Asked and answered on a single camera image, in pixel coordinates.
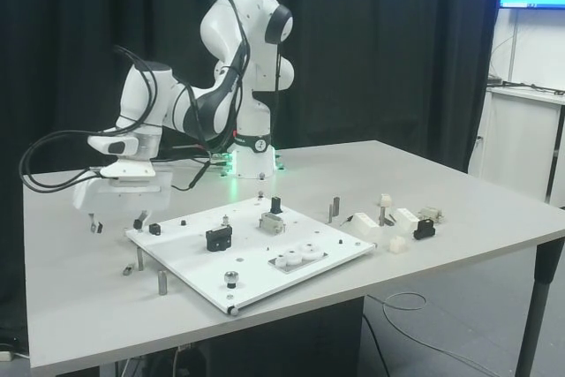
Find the thin metal peg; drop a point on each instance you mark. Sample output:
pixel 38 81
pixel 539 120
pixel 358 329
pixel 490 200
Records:
pixel 330 213
pixel 140 259

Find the black upright plug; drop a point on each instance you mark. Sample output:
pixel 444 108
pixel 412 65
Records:
pixel 276 205

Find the black control cabinet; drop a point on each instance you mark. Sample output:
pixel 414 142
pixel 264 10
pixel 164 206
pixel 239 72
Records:
pixel 282 341

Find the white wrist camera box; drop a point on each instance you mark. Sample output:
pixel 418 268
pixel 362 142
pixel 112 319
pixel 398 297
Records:
pixel 110 146

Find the small black plug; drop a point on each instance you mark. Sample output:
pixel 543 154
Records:
pixel 154 229

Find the grey metal rectangular connector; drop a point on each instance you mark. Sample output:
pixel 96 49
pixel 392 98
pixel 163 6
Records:
pixel 271 222
pixel 431 213

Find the dark metal square peg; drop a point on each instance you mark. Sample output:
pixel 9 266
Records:
pixel 336 205

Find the white small gear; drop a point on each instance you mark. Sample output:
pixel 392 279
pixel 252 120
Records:
pixel 280 261

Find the black stepped plug block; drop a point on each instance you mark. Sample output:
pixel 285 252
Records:
pixel 218 239
pixel 424 228

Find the black table leg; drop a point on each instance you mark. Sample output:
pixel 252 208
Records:
pixel 542 293

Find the flat white mount plate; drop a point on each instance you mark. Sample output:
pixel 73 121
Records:
pixel 128 171

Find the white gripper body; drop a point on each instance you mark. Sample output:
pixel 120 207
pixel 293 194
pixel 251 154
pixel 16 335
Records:
pixel 123 200

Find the metal round peg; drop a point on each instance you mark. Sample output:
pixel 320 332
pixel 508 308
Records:
pixel 381 216
pixel 162 283

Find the metal knurled bolt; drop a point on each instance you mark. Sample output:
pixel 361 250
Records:
pixel 230 278

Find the white medium gear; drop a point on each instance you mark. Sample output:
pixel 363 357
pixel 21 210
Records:
pixel 291 258

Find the white cabinet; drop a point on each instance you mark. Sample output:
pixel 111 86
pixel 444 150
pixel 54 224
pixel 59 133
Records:
pixel 516 138

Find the white large gear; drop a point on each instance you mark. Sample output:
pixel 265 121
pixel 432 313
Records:
pixel 311 251

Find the white task board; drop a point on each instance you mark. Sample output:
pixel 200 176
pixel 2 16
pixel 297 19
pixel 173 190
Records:
pixel 247 271

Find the black curtain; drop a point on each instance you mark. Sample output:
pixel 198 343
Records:
pixel 66 19

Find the small flat metal piece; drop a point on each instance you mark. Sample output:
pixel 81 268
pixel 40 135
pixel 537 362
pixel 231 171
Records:
pixel 128 269

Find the long white holder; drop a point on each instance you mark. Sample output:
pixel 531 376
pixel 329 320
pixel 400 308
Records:
pixel 406 218
pixel 364 223

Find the small white cube holder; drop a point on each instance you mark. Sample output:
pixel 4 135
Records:
pixel 397 245
pixel 386 200

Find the white power strip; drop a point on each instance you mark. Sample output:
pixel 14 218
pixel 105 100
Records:
pixel 4 356

